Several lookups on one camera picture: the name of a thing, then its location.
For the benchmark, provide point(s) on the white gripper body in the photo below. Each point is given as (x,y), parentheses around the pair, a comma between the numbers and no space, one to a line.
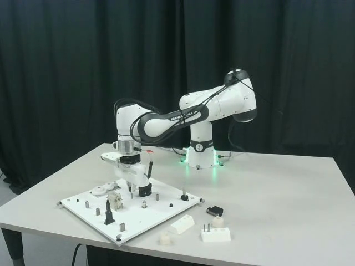
(131,173)

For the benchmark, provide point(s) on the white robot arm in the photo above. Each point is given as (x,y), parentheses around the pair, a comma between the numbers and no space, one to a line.
(166,119)

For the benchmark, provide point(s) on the white peg holder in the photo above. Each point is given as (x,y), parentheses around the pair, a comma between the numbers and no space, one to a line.
(216,234)
(181,224)

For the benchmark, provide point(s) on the black wrist band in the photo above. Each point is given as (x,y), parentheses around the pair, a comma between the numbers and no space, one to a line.
(130,159)

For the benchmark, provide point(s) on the white medium gear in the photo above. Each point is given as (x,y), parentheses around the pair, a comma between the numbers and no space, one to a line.
(110,185)

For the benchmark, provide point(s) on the black rod with red tag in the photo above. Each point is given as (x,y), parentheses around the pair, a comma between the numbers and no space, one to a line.
(150,167)

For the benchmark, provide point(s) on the white large gear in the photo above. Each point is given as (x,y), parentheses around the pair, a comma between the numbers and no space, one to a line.
(99,191)

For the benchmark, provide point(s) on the white task board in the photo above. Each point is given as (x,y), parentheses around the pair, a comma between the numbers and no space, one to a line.
(144,219)

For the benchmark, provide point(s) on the black Ethernet plug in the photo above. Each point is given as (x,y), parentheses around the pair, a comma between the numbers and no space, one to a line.
(109,216)

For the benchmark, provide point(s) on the metal bolt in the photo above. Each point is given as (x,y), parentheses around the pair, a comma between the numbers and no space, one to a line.
(184,197)

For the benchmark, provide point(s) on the white small holder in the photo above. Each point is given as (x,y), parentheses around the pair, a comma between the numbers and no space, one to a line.
(166,239)

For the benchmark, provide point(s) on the black USB plug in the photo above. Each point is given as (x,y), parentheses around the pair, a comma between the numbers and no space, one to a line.
(213,211)

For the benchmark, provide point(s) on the white small gear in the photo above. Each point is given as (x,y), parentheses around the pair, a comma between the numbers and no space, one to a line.
(218,221)

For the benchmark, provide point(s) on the dark table leg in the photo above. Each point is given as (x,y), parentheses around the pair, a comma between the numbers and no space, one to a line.
(12,246)

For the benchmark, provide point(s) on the black curtain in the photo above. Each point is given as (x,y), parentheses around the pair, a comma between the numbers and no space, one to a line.
(55,55)

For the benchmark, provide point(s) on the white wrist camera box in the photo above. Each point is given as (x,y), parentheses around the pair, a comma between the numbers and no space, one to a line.
(109,156)

